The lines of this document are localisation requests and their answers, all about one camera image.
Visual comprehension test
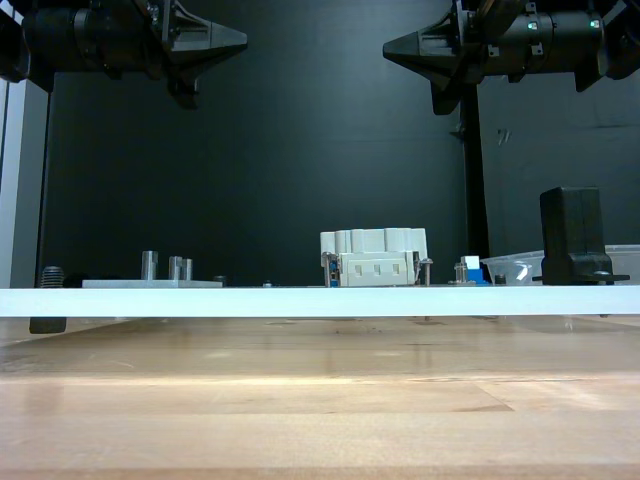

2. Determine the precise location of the small blue white connector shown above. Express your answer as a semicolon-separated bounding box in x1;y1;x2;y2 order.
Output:
459;254;486;286

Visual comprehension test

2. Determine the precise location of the black block holder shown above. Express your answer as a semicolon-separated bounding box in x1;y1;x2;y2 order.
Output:
532;186;631;287

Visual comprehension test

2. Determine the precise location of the black rubber board foot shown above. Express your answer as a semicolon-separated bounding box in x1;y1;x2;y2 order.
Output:
28;317;68;335

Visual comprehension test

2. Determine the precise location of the black vertical wall post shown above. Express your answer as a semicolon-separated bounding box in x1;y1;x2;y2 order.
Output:
448;74;491;257

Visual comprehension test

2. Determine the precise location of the white task board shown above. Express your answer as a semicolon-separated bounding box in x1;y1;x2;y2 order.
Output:
0;287;640;320

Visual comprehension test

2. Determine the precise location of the clear plastic tub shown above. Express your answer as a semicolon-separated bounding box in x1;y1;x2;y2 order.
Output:
482;243;640;287

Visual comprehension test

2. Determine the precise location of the grey metal base plate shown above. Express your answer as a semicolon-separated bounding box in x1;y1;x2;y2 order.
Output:
82;278;224;290

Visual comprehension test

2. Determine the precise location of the beige connector housing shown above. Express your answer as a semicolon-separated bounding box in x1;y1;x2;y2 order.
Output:
319;227;430;289

